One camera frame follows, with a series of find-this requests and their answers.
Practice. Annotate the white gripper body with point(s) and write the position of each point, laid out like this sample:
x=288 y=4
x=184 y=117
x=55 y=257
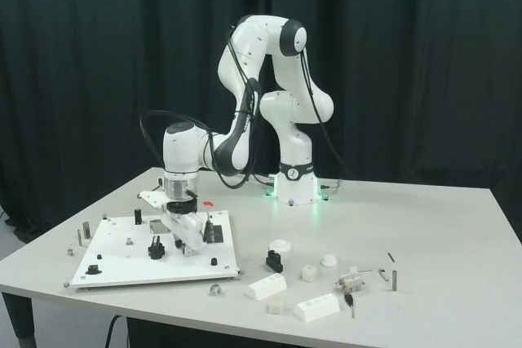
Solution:
x=187 y=230

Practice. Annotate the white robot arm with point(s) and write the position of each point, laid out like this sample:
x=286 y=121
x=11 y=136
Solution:
x=293 y=148

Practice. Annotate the long white peg holder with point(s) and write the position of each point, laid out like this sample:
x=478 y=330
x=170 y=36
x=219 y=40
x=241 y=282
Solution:
x=318 y=308
x=265 y=287

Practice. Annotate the thick metal peg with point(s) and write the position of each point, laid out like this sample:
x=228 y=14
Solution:
x=86 y=232

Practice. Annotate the thin metal peg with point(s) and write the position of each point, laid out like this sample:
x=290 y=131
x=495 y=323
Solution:
x=78 y=237

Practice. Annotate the tall metal round peg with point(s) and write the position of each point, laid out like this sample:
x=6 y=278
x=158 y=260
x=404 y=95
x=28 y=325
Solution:
x=395 y=281

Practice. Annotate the thin black rod red tag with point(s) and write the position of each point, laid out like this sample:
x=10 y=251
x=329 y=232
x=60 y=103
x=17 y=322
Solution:
x=209 y=230

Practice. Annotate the metal BNC plug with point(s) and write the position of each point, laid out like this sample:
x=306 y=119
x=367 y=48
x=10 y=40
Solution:
x=215 y=290

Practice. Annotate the white task board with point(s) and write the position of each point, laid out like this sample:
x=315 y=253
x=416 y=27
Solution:
x=134 y=262

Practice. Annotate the white flat mounting plate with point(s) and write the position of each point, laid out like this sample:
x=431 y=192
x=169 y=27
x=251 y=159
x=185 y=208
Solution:
x=151 y=198

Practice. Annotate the black D-SUB plug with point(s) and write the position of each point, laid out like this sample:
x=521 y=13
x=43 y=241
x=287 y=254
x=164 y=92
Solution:
x=274 y=261

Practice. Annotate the white large gear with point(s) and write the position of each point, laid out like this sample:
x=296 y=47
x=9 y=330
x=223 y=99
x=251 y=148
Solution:
x=279 y=245

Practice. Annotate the small white cube holder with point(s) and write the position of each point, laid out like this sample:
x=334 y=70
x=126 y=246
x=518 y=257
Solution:
x=308 y=273
x=276 y=306

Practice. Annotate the small metal bolt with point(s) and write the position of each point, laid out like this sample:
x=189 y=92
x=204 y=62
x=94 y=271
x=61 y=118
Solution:
x=70 y=251

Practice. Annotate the white medium gear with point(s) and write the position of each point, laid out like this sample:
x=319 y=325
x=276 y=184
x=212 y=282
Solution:
x=328 y=261

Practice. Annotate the metal waterproof plug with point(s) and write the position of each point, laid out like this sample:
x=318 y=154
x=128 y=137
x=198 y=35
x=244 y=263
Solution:
x=346 y=284

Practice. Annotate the white small gear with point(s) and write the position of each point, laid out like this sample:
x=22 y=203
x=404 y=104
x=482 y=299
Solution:
x=352 y=270

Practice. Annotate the dark table leg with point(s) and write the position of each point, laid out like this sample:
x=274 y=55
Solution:
x=18 y=319

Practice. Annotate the black curtain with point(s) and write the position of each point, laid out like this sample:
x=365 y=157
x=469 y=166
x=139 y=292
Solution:
x=81 y=58

